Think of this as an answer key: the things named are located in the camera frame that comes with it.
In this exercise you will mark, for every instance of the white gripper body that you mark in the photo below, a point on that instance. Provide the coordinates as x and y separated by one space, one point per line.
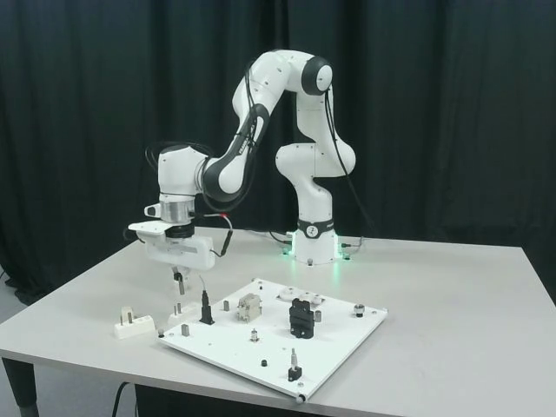
187 252

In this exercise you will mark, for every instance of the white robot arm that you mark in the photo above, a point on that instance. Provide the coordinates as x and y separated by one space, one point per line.
313 187

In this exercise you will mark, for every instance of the short white peg holder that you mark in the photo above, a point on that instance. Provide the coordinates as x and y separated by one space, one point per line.
187 312

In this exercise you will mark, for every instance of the long white peg holder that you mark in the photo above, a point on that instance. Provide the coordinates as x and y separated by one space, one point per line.
139 328

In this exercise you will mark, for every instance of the thick metal round peg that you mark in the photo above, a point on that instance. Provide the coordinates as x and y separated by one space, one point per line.
318 315

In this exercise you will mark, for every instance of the black USB plug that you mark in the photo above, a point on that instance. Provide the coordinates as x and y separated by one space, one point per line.
207 310

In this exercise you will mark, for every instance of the grey metal connector block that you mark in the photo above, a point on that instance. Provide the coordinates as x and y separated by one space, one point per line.
246 307

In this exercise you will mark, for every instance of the metal BNC plug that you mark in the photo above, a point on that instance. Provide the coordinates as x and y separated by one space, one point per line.
253 336

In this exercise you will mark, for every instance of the white gear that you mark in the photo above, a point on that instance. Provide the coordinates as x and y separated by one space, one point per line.
286 295
317 299

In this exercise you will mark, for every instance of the white task board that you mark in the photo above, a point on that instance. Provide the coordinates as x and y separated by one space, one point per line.
243 360

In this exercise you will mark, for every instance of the black D-SUB plug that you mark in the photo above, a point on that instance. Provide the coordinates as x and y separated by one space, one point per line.
301 319

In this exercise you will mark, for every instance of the black cabinet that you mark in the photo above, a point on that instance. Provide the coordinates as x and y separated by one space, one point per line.
208 401

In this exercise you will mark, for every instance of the metal bolt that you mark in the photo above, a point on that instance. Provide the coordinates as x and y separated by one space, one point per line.
359 309

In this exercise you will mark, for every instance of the black table leg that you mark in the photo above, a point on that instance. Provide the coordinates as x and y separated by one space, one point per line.
19 386

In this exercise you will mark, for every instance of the black curtain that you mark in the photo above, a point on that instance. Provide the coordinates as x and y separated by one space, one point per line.
87 87

